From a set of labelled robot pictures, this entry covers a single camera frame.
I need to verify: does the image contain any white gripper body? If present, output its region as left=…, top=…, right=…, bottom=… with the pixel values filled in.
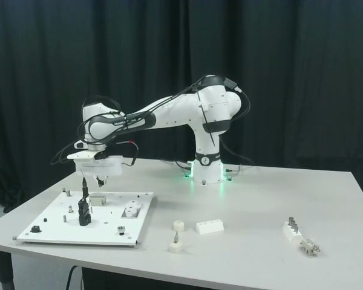
left=74, top=156, right=123, bottom=177

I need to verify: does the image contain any white peg holder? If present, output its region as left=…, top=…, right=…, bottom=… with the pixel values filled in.
left=282, top=223, right=302, bottom=243

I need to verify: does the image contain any black D-SUB plug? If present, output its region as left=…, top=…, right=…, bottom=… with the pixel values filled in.
left=77, top=187, right=93, bottom=227

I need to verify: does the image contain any white task board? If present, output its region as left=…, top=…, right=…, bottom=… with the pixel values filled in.
left=13, top=190, right=158, bottom=248

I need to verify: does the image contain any black curtain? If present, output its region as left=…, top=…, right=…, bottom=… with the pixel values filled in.
left=0, top=0, right=363, bottom=216

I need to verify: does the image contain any white holder with holes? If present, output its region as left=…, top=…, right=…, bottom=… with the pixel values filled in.
left=195, top=220, right=225, bottom=235

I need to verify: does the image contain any black table leg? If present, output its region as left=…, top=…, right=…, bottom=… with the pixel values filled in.
left=0, top=248, right=13, bottom=290

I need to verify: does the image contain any beige metal plug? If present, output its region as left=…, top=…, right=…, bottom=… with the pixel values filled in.
left=298, top=238, right=322, bottom=253

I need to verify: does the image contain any black cable with red tag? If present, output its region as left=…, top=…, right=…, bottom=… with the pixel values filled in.
left=117, top=138, right=140, bottom=167

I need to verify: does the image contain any black cable under table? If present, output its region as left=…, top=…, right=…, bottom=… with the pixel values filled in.
left=67, top=265, right=81, bottom=290

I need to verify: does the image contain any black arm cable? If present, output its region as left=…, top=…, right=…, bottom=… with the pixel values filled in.
left=50, top=75, right=234, bottom=166

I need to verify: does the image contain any black cable behind foot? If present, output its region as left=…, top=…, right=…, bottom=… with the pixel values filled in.
left=222, top=79, right=263, bottom=175

